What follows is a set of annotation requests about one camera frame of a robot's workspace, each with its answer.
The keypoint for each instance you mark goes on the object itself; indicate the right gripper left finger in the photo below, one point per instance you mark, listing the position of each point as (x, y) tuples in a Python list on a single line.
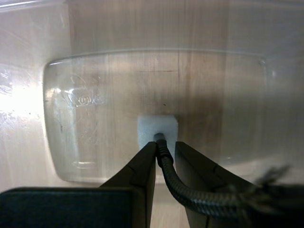
[(118, 204)]

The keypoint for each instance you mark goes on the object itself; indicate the clear plastic tub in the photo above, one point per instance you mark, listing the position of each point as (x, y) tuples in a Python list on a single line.
[(118, 83)]

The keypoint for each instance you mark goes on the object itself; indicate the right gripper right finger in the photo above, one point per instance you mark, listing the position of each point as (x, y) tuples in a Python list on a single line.
[(197, 164)]

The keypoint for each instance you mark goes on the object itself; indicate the white foam block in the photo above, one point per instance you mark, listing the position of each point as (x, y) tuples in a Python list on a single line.
[(152, 124)]

